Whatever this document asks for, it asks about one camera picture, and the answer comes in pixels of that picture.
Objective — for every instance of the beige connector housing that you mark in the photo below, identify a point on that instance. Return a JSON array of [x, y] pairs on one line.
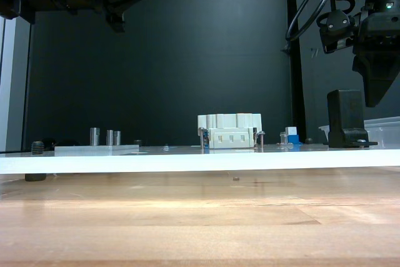
[[231, 137]]

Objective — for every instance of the black round-head screw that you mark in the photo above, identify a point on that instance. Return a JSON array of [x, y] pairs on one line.
[[309, 141]]

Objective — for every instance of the black corner screw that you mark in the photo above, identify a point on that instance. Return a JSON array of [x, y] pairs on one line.
[[137, 142]]

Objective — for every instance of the blue holder with white cap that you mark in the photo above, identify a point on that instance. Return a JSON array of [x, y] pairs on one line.
[[292, 137]]

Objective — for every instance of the blue bar clamp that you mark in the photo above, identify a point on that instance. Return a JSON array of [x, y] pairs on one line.
[[205, 135]]

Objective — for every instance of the black wall post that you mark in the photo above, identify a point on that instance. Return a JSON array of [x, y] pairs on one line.
[[297, 92]]

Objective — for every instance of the black USB socket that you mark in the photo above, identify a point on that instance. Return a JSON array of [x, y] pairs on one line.
[[343, 113]]

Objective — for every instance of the black knurled set screw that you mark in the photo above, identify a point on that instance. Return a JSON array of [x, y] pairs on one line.
[[37, 147]]

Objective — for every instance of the black board foot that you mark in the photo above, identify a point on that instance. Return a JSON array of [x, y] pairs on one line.
[[35, 177]]

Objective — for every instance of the silver connector screw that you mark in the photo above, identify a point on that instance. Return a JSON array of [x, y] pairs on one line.
[[260, 139]]

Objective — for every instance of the grey metal plate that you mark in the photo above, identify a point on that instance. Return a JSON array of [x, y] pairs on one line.
[[93, 149]]

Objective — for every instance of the silver hex post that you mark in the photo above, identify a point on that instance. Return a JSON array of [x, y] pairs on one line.
[[110, 138], [117, 138], [94, 137]]

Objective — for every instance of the clear plastic tub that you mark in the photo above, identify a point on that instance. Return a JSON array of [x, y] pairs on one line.
[[387, 129]]

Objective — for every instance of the white task board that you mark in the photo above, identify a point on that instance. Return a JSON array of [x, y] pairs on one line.
[[187, 160]]

